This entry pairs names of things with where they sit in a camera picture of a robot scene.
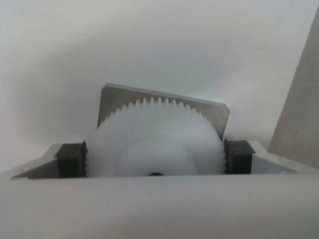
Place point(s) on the white task board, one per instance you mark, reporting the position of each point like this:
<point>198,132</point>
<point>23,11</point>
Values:
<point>99,49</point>

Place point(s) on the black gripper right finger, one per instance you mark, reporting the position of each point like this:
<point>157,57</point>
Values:
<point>238,159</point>

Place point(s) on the white large gear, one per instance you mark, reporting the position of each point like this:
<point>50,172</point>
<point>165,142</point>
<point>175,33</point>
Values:
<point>154,132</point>

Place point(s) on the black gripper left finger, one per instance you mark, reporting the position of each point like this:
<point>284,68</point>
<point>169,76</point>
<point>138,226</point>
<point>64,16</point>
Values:
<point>71,161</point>

